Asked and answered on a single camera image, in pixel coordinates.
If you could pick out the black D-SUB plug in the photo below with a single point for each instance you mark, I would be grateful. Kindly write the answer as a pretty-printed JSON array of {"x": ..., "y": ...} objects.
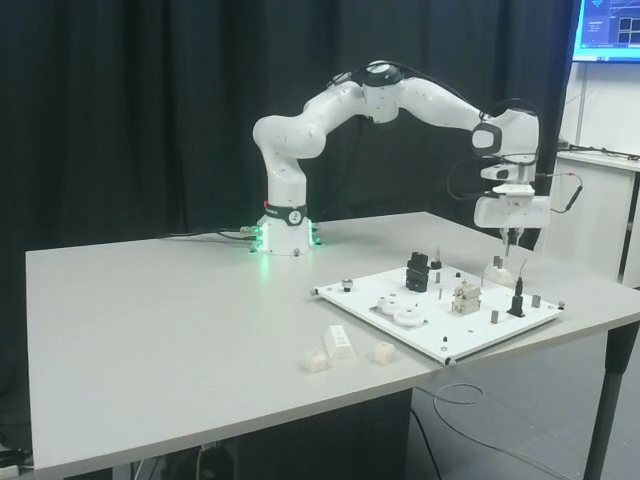
[{"x": 417, "y": 275}]

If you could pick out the white cabinet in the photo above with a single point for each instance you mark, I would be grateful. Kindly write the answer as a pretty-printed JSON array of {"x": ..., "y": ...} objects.
[{"x": 595, "y": 225}]

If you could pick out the grey metal connector block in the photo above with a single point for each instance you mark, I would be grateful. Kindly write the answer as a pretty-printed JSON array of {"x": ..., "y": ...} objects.
[{"x": 465, "y": 299}]

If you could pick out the long white holder with holes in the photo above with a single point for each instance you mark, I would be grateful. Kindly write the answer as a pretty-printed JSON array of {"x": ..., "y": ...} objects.
[{"x": 339, "y": 344}]

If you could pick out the metal BNC plug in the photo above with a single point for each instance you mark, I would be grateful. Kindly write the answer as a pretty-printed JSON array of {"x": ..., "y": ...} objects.
[{"x": 347, "y": 285}]

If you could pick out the white medium gear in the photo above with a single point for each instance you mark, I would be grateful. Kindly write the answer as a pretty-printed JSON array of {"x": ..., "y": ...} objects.
[{"x": 385, "y": 306}]

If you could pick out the white large gear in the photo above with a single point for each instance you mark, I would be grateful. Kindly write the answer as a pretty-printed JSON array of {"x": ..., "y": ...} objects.
[{"x": 407, "y": 320}]

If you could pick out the white task board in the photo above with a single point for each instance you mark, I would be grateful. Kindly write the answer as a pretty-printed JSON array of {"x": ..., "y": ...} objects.
[{"x": 440, "y": 330}]

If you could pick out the black curtain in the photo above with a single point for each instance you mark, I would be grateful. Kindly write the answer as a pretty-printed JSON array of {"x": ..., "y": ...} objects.
[{"x": 150, "y": 100}]

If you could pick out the metal square peg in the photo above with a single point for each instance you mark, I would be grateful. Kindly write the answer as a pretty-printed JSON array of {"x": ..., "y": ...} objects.
[
  {"x": 498, "y": 262},
  {"x": 535, "y": 301}
]

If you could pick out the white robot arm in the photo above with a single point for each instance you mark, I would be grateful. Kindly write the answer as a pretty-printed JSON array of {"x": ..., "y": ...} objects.
[{"x": 285, "y": 190}]

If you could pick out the blue screen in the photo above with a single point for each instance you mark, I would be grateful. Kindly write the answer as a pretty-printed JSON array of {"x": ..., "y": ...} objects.
[{"x": 607, "y": 27}]

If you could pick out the white peg holder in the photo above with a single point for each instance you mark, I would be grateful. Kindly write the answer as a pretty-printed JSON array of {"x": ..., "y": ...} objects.
[{"x": 497, "y": 277}]

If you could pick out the black table leg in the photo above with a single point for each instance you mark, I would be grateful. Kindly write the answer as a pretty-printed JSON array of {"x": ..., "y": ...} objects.
[{"x": 616, "y": 380}]

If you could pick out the small white holder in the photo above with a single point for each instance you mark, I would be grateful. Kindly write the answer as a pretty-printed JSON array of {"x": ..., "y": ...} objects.
[
  {"x": 315, "y": 362},
  {"x": 385, "y": 353}
]

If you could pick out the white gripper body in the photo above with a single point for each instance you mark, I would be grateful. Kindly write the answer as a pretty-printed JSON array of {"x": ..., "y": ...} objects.
[{"x": 520, "y": 216}]

